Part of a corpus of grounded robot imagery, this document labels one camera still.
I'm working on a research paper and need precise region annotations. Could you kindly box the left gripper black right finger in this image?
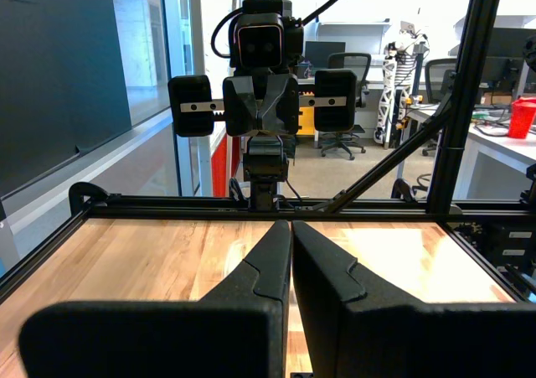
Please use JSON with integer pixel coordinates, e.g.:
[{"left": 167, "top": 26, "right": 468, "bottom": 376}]
[{"left": 292, "top": 220, "right": 536, "bottom": 378}]

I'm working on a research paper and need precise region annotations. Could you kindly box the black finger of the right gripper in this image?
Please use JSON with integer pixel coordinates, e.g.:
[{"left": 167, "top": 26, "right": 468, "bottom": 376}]
[
  {"left": 260, "top": 75, "right": 301, "bottom": 136},
  {"left": 222, "top": 75, "right": 264, "bottom": 138}
]

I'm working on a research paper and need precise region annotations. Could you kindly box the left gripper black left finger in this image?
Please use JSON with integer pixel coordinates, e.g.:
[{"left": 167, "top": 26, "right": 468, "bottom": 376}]
[{"left": 18, "top": 220, "right": 292, "bottom": 378}]

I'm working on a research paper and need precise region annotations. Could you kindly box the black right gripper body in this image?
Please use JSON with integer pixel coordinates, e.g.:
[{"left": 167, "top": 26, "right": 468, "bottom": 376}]
[{"left": 167, "top": 65, "right": 358, "bottom": 138}]

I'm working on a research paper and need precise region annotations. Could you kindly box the yellow cabinet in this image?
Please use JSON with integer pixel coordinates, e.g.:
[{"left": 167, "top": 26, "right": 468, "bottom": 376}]
[{"left": 297, "top": 106, "right": 318, "bottom": 137}]

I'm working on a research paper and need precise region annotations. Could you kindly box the red cabinet panel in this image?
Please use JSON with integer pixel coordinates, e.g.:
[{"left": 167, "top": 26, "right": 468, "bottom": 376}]
[{"left": 210, "top": 122, "right": 243, "bottom": 198}]

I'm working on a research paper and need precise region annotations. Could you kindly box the black computer monitor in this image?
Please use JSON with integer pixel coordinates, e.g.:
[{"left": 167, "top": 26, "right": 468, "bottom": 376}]
[
  {"left": 481, "top": 28, "right": 536, "bottom": 102},
  {"left": 304, "top": 40, "right": 348, "bottom": 70}
]

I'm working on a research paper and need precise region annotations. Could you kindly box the black office chair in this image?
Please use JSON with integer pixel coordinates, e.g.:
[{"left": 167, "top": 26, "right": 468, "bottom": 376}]
[
  {"left": 421, "top": 57, "right": 460, "bottom": 158},
  {"left": 317, "top": 52, "right": 373, "bottom": 161}
]

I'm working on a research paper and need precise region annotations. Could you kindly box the white lattice structure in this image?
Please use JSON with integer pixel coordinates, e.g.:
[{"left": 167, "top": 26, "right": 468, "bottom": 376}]
[{"left": 374, "top": 17, "right": 426, "bottom": 147}]

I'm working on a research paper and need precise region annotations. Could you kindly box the black control box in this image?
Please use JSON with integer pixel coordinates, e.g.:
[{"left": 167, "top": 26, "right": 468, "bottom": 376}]
[{"left": 446, "top": 220, "right": 536, "bottom": 303}]

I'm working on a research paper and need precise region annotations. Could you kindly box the white desk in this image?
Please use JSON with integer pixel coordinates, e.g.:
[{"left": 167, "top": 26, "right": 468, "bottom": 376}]
[{"left": 408, "top": 103, "right": 536, "bottom": 201}]

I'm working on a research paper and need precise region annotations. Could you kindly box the red plastic cup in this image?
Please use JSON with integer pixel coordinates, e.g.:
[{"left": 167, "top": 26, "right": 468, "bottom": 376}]
[{"left": 508, "top": 96, "right": 536, "bottom": 140}]

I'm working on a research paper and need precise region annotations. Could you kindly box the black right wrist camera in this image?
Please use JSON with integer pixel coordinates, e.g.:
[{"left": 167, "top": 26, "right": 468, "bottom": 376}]
[{"left": 230, "top": 12, "right": 286, "bottom": 70}]

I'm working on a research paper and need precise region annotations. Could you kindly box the black aluminium frame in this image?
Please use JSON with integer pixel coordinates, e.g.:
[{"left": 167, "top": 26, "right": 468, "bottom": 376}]
[{"left": 0, "top": 0, "right": 536, "bottom": 308}]

